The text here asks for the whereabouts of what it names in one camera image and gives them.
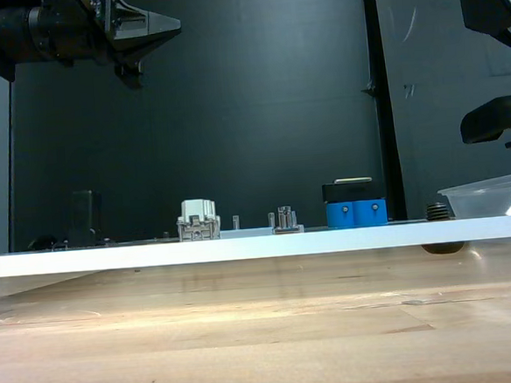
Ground clear plastic tub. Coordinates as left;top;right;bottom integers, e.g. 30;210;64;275
435;171;511;256

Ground black M12 threaded bolt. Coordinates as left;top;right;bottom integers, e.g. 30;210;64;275
417;201;466;258

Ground blue clamp with black cap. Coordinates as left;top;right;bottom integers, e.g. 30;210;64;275
320;175;389;231

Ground grey connector housing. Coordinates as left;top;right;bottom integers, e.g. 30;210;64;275
174;197;223;243

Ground aluminium block with pins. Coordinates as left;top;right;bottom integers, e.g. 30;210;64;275
218;209;306;240

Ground small silver connector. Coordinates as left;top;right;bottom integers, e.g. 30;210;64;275
271;204;305;236

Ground white board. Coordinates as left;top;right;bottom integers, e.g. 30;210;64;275
0;212;511;280

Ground black wall column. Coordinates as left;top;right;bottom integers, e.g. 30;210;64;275
358;0;410;225

